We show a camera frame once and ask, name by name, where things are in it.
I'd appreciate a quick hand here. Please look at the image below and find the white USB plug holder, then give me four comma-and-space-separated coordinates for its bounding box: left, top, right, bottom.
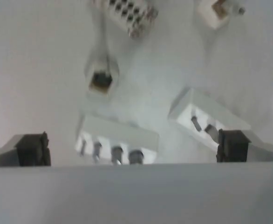
84, 53, 121, 101

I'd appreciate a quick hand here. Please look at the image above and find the white square peg holder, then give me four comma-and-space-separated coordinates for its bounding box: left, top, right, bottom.
168, 86, 253, 150

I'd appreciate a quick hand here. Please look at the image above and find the small metal square peg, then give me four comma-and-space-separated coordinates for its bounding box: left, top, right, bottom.
204, 124, 220, 144

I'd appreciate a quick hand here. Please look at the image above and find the large metal round peg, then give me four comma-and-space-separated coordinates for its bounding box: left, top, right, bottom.
128, 150, 145, 165

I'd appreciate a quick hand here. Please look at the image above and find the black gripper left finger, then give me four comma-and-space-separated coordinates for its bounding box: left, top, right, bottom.
0, 131, 52, 167

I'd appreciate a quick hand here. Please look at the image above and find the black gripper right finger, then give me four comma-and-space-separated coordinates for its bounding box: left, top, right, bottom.
216, 129, 273, 163

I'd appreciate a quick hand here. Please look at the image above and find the small metal round peg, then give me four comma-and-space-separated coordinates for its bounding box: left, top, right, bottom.
92, 142, 102, 163

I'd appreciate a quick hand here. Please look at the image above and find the white Ethernet plug holder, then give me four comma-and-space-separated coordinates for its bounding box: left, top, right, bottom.
197, 0, 246, 30

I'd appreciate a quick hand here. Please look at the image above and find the thin metal square peg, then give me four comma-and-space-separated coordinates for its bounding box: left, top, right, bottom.
191, 116, 202, 132

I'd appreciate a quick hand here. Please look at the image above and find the white round peg holder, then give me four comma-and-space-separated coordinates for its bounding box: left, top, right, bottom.
74, 113, 161, 165

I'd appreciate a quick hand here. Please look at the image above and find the medium metal round peg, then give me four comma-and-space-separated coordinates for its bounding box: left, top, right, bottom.
111, 146, 124, 165

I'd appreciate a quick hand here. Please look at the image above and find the white waterproof plug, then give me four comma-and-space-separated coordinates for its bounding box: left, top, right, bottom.
102, 0, 159, 39

